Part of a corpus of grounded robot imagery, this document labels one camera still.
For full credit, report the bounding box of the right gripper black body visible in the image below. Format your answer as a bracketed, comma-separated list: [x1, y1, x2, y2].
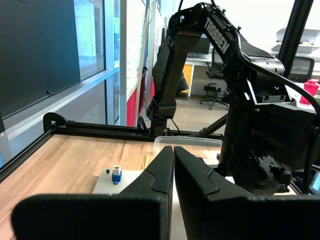
[217, 103, 320, 195]

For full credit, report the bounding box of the red partition panel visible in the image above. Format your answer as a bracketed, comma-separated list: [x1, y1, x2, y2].
[126, 74, 156, 127]

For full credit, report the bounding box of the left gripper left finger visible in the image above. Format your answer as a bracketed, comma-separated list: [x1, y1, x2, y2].
[11, 146, 175, 240]

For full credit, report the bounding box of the black hanging jacket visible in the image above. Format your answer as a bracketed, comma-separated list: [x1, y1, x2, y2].
[176, 71, 190, 95]

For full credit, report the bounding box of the black computer monitor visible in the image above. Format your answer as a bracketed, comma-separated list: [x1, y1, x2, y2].
[187, 37, 211, 56]

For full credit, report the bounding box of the black mesh-back office chair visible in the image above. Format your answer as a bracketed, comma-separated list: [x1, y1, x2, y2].
[287, 56, 315, 83]

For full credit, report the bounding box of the white mounting board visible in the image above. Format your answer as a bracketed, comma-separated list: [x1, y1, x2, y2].
[91, 168, 298, 240]

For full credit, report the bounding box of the white wall shelf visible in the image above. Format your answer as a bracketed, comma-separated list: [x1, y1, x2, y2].
[272, 26, 320, 52]

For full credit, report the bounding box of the yellow cabinet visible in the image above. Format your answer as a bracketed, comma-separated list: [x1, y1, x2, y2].
[182, 63, 193, 95]

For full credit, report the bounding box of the red drinking bottle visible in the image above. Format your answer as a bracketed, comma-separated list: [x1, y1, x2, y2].
[299, 78, 320, 105]

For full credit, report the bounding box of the clear plastic tub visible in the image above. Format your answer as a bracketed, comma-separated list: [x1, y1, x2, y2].
[153, 136, 223, 166]

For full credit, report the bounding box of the black wheeled office chair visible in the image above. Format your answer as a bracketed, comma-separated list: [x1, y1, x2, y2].
[199, 47, 230, 111]

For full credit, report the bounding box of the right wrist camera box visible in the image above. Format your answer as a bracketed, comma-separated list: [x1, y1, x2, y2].
[246, 78, 293, 105]

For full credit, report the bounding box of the white desk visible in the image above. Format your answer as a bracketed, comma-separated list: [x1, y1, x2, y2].
[284, 78, 320, 113]

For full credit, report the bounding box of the black aluminium frame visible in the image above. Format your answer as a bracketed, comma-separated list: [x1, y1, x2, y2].
[0, 0, 320, 196]

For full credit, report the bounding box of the blue and white socket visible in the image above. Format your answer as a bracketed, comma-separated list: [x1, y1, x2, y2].
[111, 164, 123, 185]

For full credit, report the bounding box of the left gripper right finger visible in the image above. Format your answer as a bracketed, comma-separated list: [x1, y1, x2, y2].
[174, 146, 320, 240]

